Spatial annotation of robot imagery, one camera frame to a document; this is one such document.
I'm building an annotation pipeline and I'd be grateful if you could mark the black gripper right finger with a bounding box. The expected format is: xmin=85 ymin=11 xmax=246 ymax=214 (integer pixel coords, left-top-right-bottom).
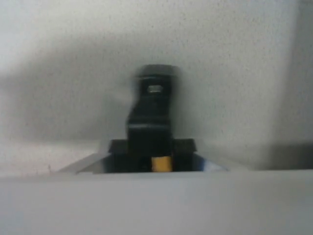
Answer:
xmin=172 ymin=138 xmax=229 ymax=173

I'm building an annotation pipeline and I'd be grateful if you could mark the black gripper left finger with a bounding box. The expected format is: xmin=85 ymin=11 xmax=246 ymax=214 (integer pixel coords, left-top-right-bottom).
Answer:
xmin=57 ymin=139 xmax=130 ymax=174

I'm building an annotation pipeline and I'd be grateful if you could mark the black D-SUB plug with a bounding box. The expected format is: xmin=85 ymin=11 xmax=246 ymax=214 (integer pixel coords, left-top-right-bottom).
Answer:
xmin=126 ymin=63 xmax=183 ymax=173

